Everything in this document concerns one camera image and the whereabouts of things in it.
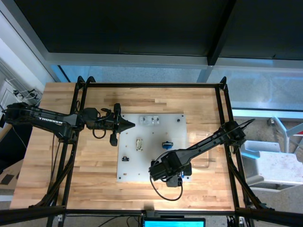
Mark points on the black vertical wall pillar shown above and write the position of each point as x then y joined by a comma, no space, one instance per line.
222,35

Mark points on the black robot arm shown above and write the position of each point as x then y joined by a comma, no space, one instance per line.
49,120
201,144

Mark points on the black metal table frame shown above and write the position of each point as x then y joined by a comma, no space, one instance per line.
151,85

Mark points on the blue laptop screen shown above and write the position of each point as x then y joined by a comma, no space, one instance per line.
172,223

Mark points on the clear plastic tub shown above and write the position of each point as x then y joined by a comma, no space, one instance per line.
202,163

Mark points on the blue and black D-sub connector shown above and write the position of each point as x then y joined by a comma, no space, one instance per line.
167,145

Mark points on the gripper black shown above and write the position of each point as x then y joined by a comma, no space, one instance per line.
116,123
175,182

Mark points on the grey aluminium window frame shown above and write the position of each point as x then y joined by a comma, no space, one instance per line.
142,59

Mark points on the white mounting board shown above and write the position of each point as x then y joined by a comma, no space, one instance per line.
146,165

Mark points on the white metal cart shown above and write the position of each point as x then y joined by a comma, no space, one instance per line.
277,165

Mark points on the grey rectangular connector housing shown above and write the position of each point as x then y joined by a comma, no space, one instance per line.
139,144

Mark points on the small black table camera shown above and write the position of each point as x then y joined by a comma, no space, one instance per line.
150,213

